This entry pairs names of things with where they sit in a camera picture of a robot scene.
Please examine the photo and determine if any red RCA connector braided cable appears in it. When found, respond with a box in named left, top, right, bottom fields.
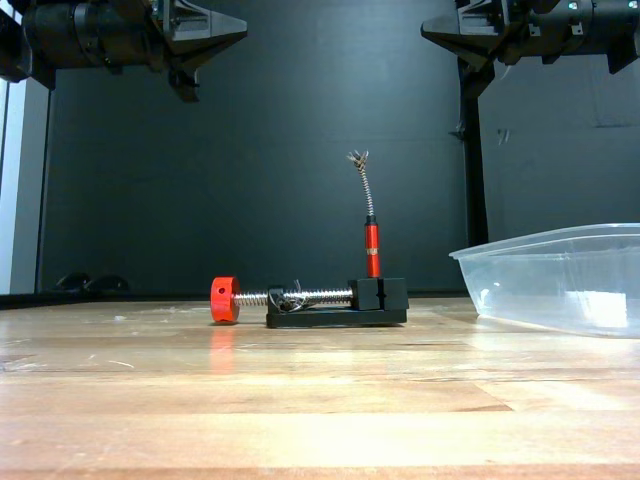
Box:
left=343, top=148, right=381, bottom=255

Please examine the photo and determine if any clear plastic tub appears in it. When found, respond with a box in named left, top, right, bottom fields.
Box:
left=448, top=222, right=640, bottom=341

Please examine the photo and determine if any black vise clamp red knob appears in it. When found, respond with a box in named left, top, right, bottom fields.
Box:
left=209, top=275, right=409, bottom=330

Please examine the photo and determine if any white block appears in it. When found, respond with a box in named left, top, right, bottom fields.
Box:
left=567, top=291, right=630, bottom=325

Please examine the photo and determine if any black wall column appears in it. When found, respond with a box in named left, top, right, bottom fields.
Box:
left=448, top=54, right=491, bottom=259

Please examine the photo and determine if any silver aluminium window frame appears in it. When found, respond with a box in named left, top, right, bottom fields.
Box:
left=0, top=74, right=40, bottom=296

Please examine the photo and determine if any black aluminium frame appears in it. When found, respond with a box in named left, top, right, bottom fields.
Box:
left=0, top=272, right=481, bottom=312

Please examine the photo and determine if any frayed braided wire stub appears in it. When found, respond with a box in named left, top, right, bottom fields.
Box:
left=277, top=278, right=310, bottom=315

